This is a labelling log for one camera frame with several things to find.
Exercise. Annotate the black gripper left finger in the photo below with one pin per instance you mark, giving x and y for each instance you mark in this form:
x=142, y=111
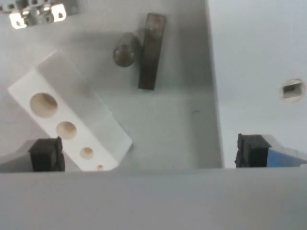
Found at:
x=45, y=155

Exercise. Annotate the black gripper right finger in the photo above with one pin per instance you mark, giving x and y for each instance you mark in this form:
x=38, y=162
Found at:
x=254, y=153

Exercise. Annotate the metal round peg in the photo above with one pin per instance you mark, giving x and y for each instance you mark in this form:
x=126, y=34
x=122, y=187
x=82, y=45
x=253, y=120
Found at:
x=126, y=50

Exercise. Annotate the dark metal square peg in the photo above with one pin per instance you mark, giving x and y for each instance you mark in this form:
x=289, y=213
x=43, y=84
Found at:
x=151, y=60

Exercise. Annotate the white holder with round holes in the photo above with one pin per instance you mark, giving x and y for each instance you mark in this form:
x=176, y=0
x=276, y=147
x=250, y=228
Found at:
x=72, y=112

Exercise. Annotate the white task board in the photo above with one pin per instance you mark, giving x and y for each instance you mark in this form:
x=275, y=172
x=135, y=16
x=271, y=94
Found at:
x=259, y=48

